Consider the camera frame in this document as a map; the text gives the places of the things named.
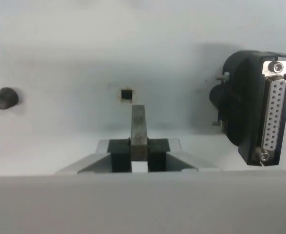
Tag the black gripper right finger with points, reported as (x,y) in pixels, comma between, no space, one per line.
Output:
(157,154)

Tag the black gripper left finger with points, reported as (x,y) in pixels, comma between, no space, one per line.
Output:
(119,153)

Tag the metal square peg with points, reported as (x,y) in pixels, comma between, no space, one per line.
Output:
(138,131)

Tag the white task board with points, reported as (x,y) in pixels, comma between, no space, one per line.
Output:
(67,61)

